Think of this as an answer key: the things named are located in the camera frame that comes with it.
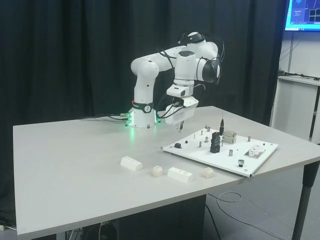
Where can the black D-SUB plug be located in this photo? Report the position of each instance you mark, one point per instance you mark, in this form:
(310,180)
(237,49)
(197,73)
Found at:
(215,143)

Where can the grey metal socket block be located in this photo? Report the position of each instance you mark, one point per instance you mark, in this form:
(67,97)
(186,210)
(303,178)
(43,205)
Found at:
(229,137)

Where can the blue screen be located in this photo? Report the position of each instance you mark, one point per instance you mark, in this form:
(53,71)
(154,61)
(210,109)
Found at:
(302,15)

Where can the black curtain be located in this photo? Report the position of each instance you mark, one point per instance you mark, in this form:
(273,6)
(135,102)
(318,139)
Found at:
(75,50)

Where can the metal BNC plug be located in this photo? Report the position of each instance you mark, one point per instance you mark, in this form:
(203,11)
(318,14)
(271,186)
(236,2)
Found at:
(241,163)

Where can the dark table leg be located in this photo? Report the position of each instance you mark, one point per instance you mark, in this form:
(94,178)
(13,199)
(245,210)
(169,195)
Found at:
(303,200)

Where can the white gear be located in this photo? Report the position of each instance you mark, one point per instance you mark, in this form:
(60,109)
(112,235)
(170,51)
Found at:
(257,150)

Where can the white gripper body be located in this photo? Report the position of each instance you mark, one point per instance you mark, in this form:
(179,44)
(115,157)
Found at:
(181,113)

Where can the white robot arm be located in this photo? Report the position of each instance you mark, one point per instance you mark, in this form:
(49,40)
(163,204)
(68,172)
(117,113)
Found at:
(143,87)

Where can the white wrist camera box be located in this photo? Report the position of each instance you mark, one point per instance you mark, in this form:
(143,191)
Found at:
(178,90)

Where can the white cabinet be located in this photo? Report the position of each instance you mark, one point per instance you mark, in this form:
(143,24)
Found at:
(295,107)

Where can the small white cube holder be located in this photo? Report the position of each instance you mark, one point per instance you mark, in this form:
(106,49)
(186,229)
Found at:
(208,173)
(158,171)

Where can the black USB plug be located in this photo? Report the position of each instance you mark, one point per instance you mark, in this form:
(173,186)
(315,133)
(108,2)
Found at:
(178,145)

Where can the white task board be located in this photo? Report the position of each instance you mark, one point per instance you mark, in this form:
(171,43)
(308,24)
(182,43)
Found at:
(190,152)

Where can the white long holder with holes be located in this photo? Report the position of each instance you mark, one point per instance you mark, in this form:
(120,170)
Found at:
(131,163)
(180,175)

